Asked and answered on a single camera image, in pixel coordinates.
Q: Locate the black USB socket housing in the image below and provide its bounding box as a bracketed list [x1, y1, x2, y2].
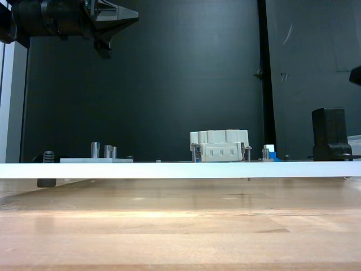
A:
[306, 107, 361, 162]

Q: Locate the small blue white connector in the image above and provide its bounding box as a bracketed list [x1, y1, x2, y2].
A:
[266, 143, 279, 162]

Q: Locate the beige multi-pin connector housing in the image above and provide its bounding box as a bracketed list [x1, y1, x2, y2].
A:
[189, 129, 253, 163]

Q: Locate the grey metal plate with pegs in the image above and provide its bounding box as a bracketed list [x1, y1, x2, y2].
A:
[59, 142, 134, 164]

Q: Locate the black threaded foot screw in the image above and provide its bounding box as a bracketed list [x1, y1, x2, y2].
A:
[37, 150, 56, 189]

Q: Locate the white task board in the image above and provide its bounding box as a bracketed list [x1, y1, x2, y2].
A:
[0, 161, 361, 180]

